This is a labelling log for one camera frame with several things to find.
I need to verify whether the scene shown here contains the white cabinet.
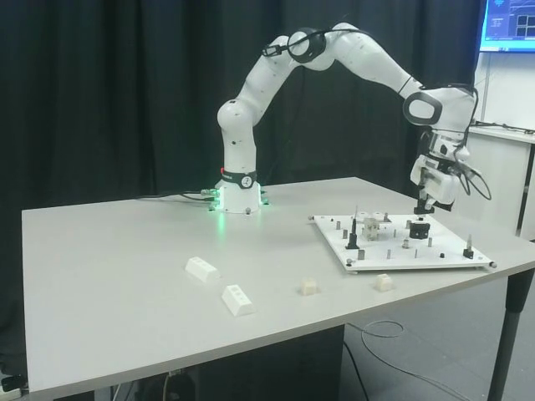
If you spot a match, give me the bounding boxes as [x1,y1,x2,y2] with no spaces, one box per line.
[466,119,535,242]

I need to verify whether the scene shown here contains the white task board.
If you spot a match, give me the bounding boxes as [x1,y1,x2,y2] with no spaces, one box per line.
[308,212,499,276]

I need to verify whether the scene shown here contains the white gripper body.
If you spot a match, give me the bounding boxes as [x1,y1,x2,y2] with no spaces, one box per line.
[410,155,456,212]

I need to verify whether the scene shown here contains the grey floor cable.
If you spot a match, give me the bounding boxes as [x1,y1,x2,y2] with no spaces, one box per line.
[345,319,535,398]

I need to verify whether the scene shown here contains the black curtains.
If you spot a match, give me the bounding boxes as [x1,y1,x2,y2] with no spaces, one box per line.
[0,0,488,401]

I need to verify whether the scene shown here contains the small cream holder block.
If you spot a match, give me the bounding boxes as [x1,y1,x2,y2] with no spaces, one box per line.
[298,277,321,297]
[373,272,396,292]

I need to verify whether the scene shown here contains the blue screen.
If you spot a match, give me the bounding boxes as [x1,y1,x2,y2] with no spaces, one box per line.
[479,0,535,53]

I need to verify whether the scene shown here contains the black base cables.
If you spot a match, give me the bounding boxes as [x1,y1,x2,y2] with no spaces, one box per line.
[140,189,219,205]

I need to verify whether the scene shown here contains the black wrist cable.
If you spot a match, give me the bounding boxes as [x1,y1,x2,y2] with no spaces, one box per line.
[456,85,492,201]

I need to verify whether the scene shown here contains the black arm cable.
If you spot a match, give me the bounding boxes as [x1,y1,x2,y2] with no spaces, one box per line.
[262,23,369,58]

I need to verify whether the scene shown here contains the black table leg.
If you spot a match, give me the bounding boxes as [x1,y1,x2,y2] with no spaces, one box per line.
[487,273,527,401]

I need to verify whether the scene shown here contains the white holder with holes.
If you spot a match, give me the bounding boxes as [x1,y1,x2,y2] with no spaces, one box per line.
[184,256,223,283]
[220,284,257,316]

